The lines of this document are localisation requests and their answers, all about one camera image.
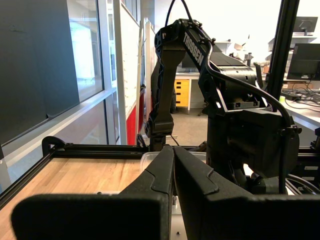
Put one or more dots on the white desk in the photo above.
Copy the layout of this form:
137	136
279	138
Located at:
307	117

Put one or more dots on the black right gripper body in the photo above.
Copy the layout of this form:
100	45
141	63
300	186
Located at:
250	145

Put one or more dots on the clear plastic tub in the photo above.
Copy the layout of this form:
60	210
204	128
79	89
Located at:
147	160

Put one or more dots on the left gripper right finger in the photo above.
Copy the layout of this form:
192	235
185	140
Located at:
237	217

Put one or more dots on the white and red partition panel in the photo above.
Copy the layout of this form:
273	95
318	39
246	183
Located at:
130	62
149	62

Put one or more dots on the large black monitor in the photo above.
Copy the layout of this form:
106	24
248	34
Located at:
303	62

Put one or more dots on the yellow drawer cabinet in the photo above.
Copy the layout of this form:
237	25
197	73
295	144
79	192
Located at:
182	92

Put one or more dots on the small black monitor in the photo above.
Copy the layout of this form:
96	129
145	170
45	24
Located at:
306	23

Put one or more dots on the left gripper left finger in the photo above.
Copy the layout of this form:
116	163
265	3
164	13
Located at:
100	215

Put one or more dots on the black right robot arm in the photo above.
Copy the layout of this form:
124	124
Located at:
170	75

